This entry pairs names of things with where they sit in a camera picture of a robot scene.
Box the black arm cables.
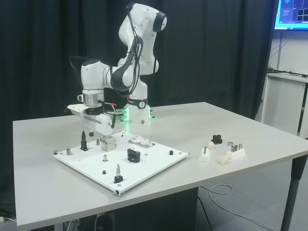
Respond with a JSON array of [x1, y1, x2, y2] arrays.
[[69, 4, 145, 97]]

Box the black connector block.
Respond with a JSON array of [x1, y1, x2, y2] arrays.
[[127, 148, 142, 165]]

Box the blue monitor screen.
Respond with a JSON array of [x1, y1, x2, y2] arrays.
[[273, 0, 308, 31]]

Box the white round peg holder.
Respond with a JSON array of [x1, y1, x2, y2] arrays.
[[197, 146, 213, 163]]

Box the white square peg holder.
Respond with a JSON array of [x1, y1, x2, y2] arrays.
[[225, 147, 247, 160]]

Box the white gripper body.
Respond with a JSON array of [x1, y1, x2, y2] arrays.
[[81, 113, 114, 136]]

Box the white task board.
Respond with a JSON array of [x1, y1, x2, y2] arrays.
[[52, 130, 190, 196]]

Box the white cabinet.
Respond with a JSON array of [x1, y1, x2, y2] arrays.
[[260, 72, 308, 140]]

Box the black curtain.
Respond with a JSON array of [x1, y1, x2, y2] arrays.
[[0, 0, 275, 123]]

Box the flat white mounting plate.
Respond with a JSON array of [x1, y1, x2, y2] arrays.
[[66, 103, 88, 116]]

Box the black rod wire red tag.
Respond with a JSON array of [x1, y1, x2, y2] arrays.
[[97, 100, 119, 128]]

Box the grey floor cable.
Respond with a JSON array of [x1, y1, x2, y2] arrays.
[[207, 184, 308, 228]]

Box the grey table leg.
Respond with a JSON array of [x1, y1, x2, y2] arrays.
[[281, 156, 303, 231]]

